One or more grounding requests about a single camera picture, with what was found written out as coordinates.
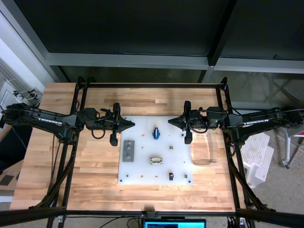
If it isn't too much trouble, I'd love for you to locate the white cable bundle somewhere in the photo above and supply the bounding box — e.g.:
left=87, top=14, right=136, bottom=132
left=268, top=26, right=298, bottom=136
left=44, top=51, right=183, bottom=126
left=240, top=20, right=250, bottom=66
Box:
left=11, top=87, right=41, bottom=102

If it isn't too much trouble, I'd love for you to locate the black table frame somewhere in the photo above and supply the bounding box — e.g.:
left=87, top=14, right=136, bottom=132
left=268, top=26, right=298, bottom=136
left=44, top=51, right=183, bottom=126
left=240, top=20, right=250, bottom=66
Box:
left=0, top=76, right=304, bottom=228

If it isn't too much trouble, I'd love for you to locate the cardboard box with black patch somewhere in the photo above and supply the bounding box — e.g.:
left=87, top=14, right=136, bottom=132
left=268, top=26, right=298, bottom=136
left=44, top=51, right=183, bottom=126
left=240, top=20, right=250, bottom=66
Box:
left=0, top=158, right=24, bottom=203

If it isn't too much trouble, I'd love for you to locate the blue round connector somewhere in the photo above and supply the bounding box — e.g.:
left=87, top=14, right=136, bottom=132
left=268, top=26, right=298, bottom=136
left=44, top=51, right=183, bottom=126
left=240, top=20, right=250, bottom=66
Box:
left=151, top=127, right=162, bottom=141

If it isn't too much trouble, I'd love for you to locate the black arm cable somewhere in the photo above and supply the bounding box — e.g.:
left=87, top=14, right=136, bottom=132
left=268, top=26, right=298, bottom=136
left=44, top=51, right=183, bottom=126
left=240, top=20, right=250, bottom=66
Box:
left=91, top=108, right=112, bottom=140

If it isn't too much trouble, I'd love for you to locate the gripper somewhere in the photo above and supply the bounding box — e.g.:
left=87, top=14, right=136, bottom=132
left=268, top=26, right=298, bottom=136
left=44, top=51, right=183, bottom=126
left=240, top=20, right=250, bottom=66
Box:
left=104, top=103, right=136, bottom=146
left=168, top=101, right=204, bottom=144

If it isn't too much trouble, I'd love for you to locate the black wall post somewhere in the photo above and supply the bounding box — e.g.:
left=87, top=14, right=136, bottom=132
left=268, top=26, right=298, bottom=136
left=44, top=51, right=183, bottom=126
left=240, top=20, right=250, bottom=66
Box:
left=198, top=0, right=238, bottom=83

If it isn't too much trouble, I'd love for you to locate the white taskboard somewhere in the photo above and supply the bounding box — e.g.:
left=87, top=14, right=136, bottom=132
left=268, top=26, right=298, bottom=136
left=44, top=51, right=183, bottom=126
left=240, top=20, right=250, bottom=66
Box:
left=118, top=115, right=194, bottom=185

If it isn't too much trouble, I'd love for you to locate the grey metal wall frame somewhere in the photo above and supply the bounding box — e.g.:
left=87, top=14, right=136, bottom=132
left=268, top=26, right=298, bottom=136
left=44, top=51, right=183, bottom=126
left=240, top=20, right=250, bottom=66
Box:
left=0, top=0, right=304, bottom=83

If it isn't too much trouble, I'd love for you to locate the clear plastic tub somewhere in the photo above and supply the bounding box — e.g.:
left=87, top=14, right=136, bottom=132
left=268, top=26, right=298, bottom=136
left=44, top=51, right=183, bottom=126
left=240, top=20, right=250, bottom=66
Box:
left=190, top=131, right=218, bottom=168

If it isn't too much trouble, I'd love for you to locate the white counter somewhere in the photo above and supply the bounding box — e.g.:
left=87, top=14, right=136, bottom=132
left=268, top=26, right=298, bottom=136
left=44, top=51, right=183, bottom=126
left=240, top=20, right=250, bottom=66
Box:
left=0, top=78, right=46, bottom=109

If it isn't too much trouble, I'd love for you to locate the grey metal peg plate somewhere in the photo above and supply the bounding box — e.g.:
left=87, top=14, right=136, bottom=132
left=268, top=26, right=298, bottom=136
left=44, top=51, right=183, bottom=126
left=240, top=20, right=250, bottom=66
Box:
left=122, top=140, right=136, bottom=162

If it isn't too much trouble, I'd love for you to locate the laptop screen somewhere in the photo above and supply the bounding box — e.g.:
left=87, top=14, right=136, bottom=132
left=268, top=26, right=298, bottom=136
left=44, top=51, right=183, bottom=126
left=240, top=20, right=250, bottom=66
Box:
left=142, top=218, right=207, bottom=228

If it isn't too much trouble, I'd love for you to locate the white step stool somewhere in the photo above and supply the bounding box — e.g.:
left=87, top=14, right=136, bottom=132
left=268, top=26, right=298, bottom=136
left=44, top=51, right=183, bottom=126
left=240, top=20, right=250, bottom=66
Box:
left=240, top=133, right=274, bottom=190

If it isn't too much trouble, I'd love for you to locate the black low camera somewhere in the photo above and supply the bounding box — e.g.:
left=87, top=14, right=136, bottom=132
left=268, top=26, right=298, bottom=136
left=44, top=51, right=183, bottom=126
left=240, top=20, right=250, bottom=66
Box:
left=143, top=207, right=159, bottom=219

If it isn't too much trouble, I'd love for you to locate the grey metal stand leg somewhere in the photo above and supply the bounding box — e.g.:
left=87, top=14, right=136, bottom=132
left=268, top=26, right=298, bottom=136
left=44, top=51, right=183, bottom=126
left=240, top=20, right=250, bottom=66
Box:
left=274, top=128, right=304, bottom=170

